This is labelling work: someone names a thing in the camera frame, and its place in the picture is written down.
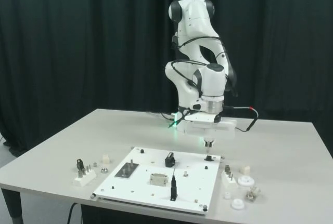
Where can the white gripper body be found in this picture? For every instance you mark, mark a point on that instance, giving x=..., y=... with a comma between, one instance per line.
x=223, y=128

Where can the clear Ethernet plug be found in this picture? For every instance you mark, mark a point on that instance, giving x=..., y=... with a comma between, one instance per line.
x=207, y=149

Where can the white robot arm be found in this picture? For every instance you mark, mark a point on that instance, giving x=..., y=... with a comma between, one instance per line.
x=186, y=26

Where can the large metal square peg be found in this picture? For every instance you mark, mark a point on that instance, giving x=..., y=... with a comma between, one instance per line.
x=228, y=169

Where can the small white holder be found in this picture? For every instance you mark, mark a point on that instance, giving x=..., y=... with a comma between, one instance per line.
x=105, y=159
x=245, y=170

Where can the white peg holder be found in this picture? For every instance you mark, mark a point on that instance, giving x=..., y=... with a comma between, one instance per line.
x=229, y=182
x=83, y=181

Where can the white large gear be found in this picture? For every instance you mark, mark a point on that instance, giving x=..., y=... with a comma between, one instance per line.
x=245, y=180

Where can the black USB plug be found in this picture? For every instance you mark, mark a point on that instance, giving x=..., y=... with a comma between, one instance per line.
x=173, y=182

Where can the white small gear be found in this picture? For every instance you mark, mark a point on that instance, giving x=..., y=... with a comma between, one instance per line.
x=227, y=195

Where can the white medium gear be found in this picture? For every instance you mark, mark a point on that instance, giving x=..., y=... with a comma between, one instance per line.
x=237, y=203

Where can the white task board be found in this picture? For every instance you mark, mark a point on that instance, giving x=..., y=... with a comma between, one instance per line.
x=156, y=195

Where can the metal nut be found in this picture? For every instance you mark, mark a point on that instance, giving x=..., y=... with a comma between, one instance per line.
x=104, y=170

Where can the black cabinet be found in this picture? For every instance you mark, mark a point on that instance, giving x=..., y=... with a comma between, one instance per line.
x=130, y=216

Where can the small metal bolt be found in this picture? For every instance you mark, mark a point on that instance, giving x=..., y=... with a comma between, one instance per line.
x=95, y=164

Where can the black plug block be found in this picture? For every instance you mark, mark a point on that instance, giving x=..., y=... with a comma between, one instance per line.
x=79, y=166

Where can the black curtain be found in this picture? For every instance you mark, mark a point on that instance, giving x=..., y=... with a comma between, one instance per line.
x=78, y=39

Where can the black table leg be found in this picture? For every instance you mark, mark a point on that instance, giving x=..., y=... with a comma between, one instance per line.
x=11, y=205

